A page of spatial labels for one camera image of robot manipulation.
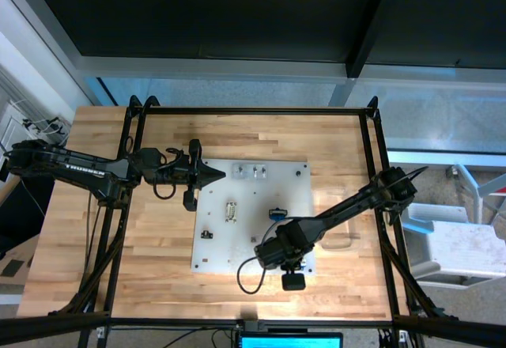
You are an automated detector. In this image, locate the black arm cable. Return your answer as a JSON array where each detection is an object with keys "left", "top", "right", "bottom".
[
  {"left": 152, "top": 146, "right": 187, "bottom": 200},
  {"left": 236, "top": 255, "right": 278, "bottom": 296}
]

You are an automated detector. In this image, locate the grey metal cart frame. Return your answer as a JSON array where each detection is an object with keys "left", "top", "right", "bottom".
[{"left": 446, "top": 161, "right": 506, "bottom": 222}]

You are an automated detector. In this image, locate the black low camera mount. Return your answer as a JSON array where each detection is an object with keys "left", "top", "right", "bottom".
[{"left": 236, "top": 315, "right": 270, "bottom": 332}]

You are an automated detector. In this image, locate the black aluminium frame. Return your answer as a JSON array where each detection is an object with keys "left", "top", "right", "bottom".
[{"left": 0, "top": 94, "right": 506, "bottom": 348}]

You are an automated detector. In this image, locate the clear plastic tub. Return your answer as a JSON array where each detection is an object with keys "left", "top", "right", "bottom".
[{"left": 314, "top": 187, "right": 359, "bottom": 252}]

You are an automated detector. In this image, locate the brown cardboard box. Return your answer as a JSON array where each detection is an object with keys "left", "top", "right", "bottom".
[{"left": 0, "top": 233, "right": 40, "bottom": 305}]

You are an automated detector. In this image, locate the white mounting board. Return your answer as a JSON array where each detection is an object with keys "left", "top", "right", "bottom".
[{"left": 191, "top": 159, "right": 317, "bottom": 276}]

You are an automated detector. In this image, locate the white plastic step stool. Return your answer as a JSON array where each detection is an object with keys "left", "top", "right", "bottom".
[{"left": 402, "top": 202, "right": 506, "bottom": 290}]

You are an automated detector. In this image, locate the clear block with posts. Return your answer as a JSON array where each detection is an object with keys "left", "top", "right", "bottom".
[{"left": 232, "top": 162, "right": 268, "bottom": 180}]

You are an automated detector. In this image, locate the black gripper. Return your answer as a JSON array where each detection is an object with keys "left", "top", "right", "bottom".
[
  {"left": 165, "top": 138, "right": 227, "bottom": 212},
  {"left": 281, "top": 264, "right": 306, "bottom": 292}
]

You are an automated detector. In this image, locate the blue laptop screen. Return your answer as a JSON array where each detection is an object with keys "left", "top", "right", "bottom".
[{"left": 236, "top": 331, "right": 344, "bottom": 348}]

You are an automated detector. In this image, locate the white and black cable bundle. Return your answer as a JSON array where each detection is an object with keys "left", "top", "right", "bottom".
[{"left": 11, "top": 100, "right": 68, "bottom": 138}]

